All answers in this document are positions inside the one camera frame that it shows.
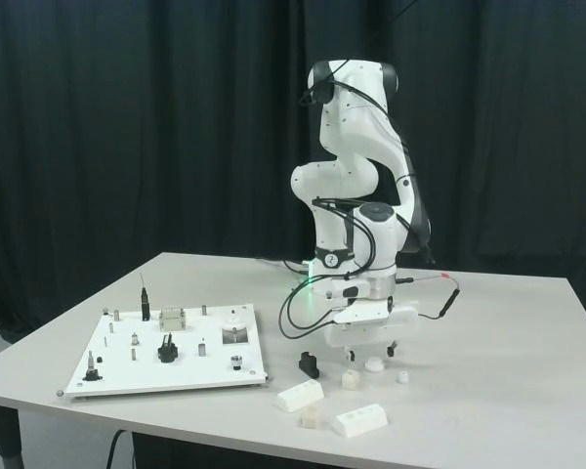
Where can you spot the metal bolt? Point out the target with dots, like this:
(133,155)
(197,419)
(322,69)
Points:
(92,373)

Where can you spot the white task board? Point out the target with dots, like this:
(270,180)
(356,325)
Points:
(127,371)

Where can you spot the white wedge peg holder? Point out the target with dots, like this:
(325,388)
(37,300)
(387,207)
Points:
(359,421)
(298,396)

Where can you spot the black curtain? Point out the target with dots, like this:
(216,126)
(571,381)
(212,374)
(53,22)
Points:
(127,122)

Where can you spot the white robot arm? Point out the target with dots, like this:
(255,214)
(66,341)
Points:
(351,127)

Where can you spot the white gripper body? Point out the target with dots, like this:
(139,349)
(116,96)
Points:
(371,334)

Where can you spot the dark table leg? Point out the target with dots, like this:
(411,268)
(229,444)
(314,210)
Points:
(2,430)

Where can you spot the white small gear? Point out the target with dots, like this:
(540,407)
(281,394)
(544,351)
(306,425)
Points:
(402,377)

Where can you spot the black D-SUB plug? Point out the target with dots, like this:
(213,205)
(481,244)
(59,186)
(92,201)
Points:
(308,365)

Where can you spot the small metal plug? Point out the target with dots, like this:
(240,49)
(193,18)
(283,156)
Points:
(135,338)

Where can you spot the white large gear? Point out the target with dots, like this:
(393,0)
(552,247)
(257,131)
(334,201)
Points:
(233,324)

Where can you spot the white medium gear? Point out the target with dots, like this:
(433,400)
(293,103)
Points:
(373,365)

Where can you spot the metal square peg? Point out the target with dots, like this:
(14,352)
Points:
(117,314)

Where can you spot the black waterproof plug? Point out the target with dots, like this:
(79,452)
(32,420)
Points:
(167,354)

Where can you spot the black Ethernet plug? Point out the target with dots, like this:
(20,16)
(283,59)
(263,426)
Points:
(145,308)

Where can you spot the white cube holder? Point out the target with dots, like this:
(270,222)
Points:
(310,420)
(350,380)

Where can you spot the metal BNC plug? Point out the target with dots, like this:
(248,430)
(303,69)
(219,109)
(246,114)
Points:
(236,363)

